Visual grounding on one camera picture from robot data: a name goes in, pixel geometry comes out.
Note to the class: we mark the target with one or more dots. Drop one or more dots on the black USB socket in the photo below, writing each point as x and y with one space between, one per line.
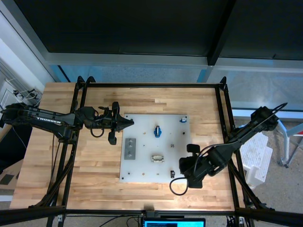
172 174

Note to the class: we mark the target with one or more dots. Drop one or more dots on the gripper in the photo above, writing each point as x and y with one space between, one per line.
114 123
197 168

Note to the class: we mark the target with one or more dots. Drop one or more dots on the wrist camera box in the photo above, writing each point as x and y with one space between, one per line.
184 165

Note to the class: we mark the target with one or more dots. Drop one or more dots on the grey metal stand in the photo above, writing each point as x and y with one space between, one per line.
287 149

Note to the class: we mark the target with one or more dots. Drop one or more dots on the blue-edged laptop screen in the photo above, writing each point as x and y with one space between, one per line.
172 223

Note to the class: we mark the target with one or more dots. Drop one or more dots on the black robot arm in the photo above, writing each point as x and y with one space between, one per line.
239 138
47 119

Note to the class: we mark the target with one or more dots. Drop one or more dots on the beige multi-pin connector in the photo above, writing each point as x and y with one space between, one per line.
157 159

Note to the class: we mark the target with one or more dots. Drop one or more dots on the blue round socket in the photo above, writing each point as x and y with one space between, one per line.
157 132

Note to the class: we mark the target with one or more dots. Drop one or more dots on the brown cardboard box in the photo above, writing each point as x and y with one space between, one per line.
14 168

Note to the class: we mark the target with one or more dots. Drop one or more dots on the black table-level camera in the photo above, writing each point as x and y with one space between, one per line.
151 212

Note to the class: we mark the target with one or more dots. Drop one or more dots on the black metal frame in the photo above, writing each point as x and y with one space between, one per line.
151 84

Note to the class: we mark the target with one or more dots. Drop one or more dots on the red plastic item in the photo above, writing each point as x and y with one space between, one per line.
299 134

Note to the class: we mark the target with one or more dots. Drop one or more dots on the blue white socket block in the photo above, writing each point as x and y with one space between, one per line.
183 120

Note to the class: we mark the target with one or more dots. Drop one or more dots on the grey metal plate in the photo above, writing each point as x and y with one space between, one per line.
126 149

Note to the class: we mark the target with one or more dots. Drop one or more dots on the white taskboard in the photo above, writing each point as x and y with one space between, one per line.
142 165

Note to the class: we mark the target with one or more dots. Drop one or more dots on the white styrofoam block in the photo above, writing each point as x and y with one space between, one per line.
258 165

